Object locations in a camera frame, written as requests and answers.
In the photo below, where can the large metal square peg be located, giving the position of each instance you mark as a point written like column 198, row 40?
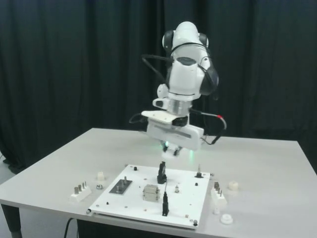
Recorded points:
column 216, row 186

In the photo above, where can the flat white mounting plate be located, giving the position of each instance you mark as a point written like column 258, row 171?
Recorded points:
column 158, row 116

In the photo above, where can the black curtain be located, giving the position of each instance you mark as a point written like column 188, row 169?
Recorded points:
column 49, row 74

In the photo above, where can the medium metal round peg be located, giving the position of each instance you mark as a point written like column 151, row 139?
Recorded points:
column 80, row 188

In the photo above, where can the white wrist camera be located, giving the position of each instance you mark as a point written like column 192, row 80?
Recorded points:
column 161, row 102

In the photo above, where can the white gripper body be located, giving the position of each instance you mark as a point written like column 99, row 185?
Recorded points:
column 173, row 136

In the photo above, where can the white square peg holder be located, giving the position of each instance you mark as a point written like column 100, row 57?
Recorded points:
column 219, row 200

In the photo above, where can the black USB plug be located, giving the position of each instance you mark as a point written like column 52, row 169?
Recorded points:
column 165, row 205

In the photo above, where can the metal bolt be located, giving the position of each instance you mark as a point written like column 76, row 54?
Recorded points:
column 99, row 186

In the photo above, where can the black waterproof plug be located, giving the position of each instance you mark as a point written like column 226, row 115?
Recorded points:
column 198, row 175

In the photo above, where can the white medium gear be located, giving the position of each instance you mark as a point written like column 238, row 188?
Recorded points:
column 226, row 219

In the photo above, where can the white round peg holder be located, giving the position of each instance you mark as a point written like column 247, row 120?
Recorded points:
column 80, row 197

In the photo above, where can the grey metal connector block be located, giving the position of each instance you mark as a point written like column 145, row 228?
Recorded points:
column 150, row 193

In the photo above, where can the black cabinet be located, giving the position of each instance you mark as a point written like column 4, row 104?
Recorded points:
column 123, row 231

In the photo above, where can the black D-SUB plug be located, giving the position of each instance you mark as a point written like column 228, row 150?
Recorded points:
column 161, row 176

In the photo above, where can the small white holder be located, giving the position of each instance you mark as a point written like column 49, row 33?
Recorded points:
column 100, row 176

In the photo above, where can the large metal round peg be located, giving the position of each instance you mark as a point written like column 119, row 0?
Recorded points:
column 76, row 190

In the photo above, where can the medium metal square peg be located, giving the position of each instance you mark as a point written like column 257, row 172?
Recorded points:
column 219, row 192

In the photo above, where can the thin black rod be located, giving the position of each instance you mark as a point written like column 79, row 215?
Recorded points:
column 205, row 113

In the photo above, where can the dark table leg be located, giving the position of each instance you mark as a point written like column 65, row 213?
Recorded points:
column 10, row 220

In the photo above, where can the small metal square peg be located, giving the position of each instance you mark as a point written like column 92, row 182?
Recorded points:
column 221, row 194

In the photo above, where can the metal BNC plug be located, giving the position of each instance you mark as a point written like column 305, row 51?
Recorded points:
column 176, row 189

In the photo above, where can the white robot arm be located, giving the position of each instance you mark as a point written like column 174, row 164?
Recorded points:
column 183, row 79

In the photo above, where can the white task board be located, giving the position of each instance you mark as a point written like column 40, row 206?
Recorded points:
column 185, row 198

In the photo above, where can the white round cap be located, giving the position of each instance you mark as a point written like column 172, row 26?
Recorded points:
column 233, row 186

